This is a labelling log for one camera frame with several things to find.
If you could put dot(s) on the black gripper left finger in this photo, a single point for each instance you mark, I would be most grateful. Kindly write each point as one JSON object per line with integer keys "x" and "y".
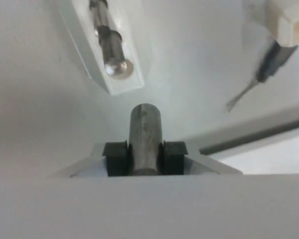
{"x": 115, "y": 159}

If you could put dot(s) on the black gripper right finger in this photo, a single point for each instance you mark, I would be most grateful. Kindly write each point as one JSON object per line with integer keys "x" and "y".
{"x": 174, "y": 159}

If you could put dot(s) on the large metal round peg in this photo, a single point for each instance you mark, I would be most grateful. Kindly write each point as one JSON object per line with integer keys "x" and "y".
{"x": 145, "y": 134}

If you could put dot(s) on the white round peg holder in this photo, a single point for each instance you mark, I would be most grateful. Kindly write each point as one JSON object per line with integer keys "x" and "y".
{"x": 122, "y": 85}

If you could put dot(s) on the medium metal round peg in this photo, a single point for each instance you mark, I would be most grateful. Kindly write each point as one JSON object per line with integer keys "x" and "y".
{"x": 114, "y": 53}

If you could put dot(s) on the small metal round peg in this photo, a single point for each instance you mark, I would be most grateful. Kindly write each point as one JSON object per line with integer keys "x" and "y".
{"x": 102, "y": 17}

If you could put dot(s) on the small white plug holder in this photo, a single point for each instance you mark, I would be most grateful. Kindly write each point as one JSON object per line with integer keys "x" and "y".
{"x": 286, "y": 30}

